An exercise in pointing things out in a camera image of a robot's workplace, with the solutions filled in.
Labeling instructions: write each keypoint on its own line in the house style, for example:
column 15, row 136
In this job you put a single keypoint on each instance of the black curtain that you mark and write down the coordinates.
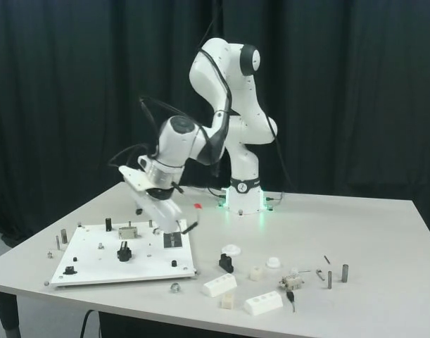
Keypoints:
column 60, row 105

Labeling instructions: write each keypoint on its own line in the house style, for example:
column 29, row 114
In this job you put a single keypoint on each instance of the white large gear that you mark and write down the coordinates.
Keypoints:
column 231, row 250

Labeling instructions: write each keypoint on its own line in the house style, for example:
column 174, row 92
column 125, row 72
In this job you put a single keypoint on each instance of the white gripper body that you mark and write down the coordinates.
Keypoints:
column 167, row 213

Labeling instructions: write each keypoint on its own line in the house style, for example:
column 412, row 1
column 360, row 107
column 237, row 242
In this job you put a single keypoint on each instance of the black table leg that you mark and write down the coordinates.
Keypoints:
column 5, row 317

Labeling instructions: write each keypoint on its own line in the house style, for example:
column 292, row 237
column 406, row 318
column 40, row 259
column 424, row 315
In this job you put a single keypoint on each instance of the black D-SUB plug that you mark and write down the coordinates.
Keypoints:
column 226, row 263

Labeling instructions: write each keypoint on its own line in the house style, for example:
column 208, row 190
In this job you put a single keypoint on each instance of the thick metal peg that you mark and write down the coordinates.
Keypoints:
column 345, row 273
column 63, row 236

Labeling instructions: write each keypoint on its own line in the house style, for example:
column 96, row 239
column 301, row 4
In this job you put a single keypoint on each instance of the white task board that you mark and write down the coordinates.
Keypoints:
column 95, row 267

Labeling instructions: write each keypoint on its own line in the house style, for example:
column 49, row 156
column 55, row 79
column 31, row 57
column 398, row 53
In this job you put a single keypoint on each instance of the white three-hole peg holder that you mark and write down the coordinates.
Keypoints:
column 218, row 287
column 263, row 303

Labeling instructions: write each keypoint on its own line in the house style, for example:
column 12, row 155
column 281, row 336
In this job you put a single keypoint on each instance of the metal BNC plug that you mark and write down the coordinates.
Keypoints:
column 175, row 288

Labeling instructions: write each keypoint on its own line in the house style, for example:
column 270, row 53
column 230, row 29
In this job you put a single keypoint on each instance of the small metal bolt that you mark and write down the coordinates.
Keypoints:
column 50, row 254

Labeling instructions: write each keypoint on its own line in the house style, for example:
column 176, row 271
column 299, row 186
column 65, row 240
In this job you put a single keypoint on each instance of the small grey Ethernet plug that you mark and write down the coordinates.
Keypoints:
column 320, row 274

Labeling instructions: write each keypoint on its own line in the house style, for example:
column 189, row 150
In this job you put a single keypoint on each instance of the small white cube holder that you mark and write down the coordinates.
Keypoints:
column 227, row 301
column 256, row 273

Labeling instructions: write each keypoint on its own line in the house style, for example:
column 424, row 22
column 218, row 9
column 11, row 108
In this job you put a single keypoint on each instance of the tiny thin metal peg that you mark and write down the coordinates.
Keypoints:
column 326, row 259

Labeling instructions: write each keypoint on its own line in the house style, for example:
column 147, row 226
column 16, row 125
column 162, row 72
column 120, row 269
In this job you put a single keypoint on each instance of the black USB plug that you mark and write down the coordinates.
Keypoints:
column 291, row 296

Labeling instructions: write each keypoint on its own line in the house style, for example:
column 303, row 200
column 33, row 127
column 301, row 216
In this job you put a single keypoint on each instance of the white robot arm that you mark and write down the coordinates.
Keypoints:
column 243, row 105

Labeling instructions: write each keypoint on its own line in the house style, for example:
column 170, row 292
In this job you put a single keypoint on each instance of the white medium gear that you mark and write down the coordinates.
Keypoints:
column 272, row 263

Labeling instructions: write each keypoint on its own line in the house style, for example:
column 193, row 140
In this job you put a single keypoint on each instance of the metal waterproof plug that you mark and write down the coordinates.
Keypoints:
column 290, row 281

